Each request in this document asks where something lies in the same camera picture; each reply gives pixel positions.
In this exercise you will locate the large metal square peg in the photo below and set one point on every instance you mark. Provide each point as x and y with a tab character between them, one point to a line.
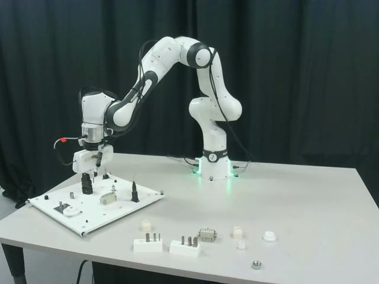
195	241

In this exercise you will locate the black D-SUB plug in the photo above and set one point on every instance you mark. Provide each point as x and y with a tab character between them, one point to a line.
86	186

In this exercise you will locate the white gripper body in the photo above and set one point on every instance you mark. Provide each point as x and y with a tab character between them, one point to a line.
86	161

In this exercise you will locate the black USB plug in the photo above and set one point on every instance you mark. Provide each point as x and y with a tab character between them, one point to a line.
135	193

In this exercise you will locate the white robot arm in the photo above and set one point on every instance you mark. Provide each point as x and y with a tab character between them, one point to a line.
213	133

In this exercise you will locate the white task board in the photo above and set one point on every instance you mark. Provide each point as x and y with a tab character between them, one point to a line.
89	216

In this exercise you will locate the metal nut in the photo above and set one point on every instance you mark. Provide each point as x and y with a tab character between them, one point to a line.
256	265

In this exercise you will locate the black Ethernet plug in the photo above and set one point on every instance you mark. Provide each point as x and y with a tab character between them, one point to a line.
105	177

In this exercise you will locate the black curtain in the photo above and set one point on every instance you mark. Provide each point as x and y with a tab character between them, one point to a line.
59	59

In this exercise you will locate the black table leg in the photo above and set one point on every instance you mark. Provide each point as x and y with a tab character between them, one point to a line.
13	263

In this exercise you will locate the white small gear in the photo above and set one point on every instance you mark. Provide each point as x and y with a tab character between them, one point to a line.
241	246

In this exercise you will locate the white large gear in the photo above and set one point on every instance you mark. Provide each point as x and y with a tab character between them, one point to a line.
71	211

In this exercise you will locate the white round peg holder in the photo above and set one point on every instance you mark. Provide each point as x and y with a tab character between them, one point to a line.
147	247

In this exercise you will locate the small white holder block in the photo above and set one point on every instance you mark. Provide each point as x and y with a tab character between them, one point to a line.
237	232
146	226

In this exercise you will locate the metal BNC plug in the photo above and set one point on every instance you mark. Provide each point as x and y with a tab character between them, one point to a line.
113	187

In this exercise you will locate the grey waterproof plug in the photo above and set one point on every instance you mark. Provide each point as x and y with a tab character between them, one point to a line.
208	233

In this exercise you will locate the white medium gear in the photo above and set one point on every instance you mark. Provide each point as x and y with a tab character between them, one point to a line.
269	236

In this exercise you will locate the white square peg holder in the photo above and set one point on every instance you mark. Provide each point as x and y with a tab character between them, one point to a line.
185	249

